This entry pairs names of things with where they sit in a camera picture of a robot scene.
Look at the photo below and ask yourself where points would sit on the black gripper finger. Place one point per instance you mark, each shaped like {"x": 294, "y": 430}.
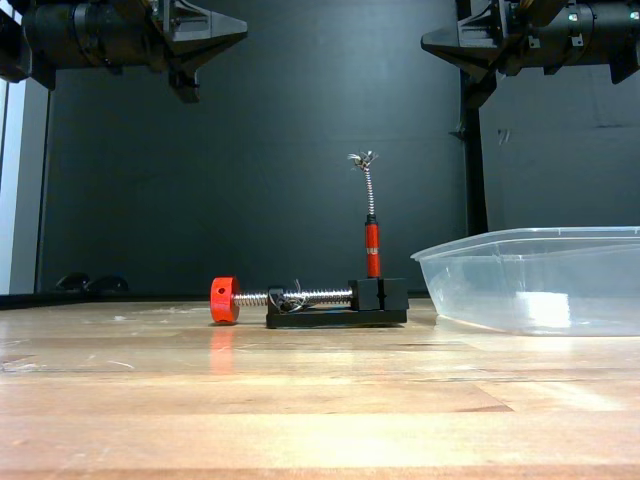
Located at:
{"x": 200, "y": 47}
{"x": 472, "y": 56}
{"x": 200, "y": 25}
{"x": 470, "y": 32}

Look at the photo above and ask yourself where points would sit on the red RCA socket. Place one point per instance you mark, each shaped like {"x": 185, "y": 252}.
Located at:
{"x": 374, "y": 265}

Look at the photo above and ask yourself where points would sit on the clear plastic tub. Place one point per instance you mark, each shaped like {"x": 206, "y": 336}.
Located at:
{"x": 500, "y": 280}

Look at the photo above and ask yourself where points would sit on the black clamp with red knob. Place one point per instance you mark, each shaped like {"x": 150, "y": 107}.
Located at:
{"x": 380, "y": 297}

